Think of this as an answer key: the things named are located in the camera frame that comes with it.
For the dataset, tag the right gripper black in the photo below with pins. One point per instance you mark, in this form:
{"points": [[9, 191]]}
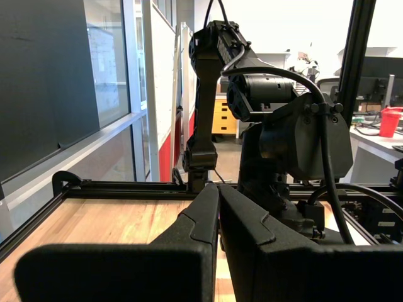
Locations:
{"points": [[264, 192]]}

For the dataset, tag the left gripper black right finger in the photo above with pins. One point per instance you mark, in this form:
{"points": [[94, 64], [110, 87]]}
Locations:
{"points": [[315, 273]]}

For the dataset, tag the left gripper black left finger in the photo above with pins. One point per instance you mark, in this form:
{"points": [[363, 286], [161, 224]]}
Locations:
{"points": [[126, 273]]}

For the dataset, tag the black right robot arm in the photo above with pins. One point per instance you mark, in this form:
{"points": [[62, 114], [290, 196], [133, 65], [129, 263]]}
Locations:
{"points": [[206, 110]]}

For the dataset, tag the wooden drawer cabinet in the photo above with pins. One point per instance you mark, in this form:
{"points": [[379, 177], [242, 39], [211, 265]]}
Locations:
{"points": [[223, 116]]}

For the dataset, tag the white office desk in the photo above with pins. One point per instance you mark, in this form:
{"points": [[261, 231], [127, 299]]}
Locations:
{"points": [[371, 148]]}

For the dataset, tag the black office chair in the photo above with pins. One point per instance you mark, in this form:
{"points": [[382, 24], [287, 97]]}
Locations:
{"points": [[327, 86]]}

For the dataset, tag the red plastic bucket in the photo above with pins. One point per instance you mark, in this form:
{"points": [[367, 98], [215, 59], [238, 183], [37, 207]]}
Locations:
{"points": [[390, 121]]}

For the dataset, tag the black desk monitor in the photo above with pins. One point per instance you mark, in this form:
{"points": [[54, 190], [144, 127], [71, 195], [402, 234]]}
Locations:
{"points": [[378, 67]]}

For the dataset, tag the black aluminium frame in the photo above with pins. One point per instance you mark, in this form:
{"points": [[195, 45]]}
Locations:
{"points": [[126, 185]]}

